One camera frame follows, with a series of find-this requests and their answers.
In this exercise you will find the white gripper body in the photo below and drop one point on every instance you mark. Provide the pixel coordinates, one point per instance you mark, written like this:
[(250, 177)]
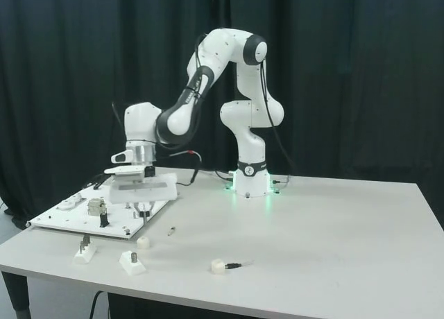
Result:
[(145, 190)]

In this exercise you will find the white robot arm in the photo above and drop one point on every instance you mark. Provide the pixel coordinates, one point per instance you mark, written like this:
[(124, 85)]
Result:
[(249, 152)]

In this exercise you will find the small white round holder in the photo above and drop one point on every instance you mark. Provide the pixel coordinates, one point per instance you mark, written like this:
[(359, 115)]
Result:
[(143, 242)]

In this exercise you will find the thick metal round peg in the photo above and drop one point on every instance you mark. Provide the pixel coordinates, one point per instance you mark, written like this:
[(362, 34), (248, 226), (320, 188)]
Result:
[(133, 258)]

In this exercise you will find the metal square peg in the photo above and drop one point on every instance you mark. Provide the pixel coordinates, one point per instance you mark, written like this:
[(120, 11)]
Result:
[(86, 241), (82, 247)]

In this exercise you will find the white peg holder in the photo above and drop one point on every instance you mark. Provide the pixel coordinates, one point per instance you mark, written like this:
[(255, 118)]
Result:
[(86, 256)]

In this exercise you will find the flat white mounting plate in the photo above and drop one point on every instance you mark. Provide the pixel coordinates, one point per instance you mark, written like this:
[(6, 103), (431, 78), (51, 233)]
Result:
[(121, 171)]

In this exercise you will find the small metal bolt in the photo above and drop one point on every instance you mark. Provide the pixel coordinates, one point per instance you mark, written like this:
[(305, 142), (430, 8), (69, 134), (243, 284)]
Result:
[(171, 231)]

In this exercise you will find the black D-SUB plug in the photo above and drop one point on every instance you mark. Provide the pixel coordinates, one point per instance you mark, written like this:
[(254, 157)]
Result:
[(104, 221)]

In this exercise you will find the metal box connector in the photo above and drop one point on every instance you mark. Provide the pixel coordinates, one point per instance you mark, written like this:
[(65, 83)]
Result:
[(95, 208)]

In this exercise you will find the white wedge holder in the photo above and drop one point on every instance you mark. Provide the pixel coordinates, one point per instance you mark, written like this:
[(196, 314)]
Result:
[(133, 266)]

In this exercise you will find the white small gear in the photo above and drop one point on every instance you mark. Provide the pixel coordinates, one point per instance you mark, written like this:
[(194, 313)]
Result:
[(77, 197)]

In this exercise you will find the white large gear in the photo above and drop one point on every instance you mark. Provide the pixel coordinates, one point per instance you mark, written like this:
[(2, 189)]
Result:
[(68, 206)]

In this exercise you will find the white task board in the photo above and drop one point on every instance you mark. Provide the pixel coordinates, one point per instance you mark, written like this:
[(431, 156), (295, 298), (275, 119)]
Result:
[(69, 222)]

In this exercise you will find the small white square holder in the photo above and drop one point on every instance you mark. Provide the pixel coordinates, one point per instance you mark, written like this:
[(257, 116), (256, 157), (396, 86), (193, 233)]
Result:
[(218, 267)]

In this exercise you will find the black table leg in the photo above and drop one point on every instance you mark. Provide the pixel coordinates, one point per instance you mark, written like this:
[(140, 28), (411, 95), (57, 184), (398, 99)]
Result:
[(15, 294)]

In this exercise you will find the black curtain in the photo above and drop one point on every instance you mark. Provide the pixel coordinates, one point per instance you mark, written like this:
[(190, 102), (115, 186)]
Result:
[(347, 73)]

